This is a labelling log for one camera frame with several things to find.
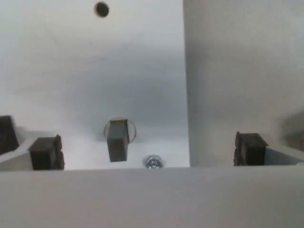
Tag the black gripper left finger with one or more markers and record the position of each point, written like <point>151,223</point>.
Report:
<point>45,154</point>

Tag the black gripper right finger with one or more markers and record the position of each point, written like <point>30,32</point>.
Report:
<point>249,152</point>

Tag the metal square peg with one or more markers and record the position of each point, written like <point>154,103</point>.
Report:
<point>117,142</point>

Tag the white task board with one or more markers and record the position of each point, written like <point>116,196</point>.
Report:
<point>95,71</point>

